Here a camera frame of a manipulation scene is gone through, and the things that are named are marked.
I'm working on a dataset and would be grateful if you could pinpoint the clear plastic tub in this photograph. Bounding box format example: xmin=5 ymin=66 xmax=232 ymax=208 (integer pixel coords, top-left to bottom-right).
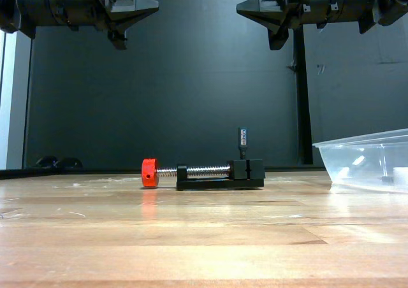
xmin=312 ymin=128 xmax=408 ymax=196

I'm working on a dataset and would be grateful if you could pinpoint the grey USB-C connector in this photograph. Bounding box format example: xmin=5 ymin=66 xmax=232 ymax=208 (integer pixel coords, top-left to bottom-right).
xmin=237 ymin=127 xmax=250 ymax=161

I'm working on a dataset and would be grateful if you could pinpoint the black clamp with orange knob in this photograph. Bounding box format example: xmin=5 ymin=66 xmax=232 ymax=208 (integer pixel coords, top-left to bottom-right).
xmin=141 ymin=157 xmax=266 ymax=192

